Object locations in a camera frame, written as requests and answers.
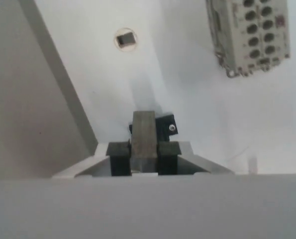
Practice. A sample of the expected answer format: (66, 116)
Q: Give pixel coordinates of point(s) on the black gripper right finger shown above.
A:
(167, 159)

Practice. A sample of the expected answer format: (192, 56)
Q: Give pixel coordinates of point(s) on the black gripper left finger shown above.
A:
(118, 159)

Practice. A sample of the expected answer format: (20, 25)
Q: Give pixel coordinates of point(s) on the white task board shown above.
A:
(200, 112)

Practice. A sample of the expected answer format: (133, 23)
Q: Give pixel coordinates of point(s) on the grey multi-pin connector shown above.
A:
(252, 37)

